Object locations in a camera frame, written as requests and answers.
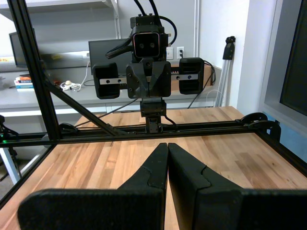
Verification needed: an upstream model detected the black aluminium frame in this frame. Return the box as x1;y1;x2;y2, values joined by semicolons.
0;0;307;209

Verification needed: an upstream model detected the white desk cable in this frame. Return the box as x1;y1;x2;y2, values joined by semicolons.
59;61;91;92

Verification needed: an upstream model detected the brown cardboard box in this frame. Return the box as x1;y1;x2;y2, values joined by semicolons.
203;64;214;87

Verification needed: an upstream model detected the white wall shelf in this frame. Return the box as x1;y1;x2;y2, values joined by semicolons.
0;0;121;39

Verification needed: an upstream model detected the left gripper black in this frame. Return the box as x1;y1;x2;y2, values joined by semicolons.
92;57;205;99

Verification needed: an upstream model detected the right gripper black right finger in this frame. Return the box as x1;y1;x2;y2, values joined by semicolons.
168;143;307;230

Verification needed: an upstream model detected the grey desk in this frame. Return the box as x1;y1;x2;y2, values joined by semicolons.
0;64;223;120

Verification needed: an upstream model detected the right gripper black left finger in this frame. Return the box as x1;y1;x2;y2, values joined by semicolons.
18;143;168;230

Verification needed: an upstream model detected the black silver tripod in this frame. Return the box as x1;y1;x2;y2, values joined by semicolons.
214;35;237;108

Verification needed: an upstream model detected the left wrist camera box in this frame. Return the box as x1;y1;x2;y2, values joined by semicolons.
131;25;166;59

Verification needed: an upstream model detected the white table leg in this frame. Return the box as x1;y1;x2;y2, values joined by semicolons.
0;146;21;185

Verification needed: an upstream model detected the stack of books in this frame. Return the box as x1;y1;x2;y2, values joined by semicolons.
13;76;35;92

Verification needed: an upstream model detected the black computer monitor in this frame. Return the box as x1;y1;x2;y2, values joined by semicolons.
88;39;133;72
9;28;36;69

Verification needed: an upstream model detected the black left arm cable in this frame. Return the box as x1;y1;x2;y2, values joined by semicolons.
133;0;147;18
105;39;133;60
162;114;179;132
148;0;159;18
157;15;178;46

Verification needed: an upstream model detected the black device green light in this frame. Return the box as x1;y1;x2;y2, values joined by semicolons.
0;114;19;144

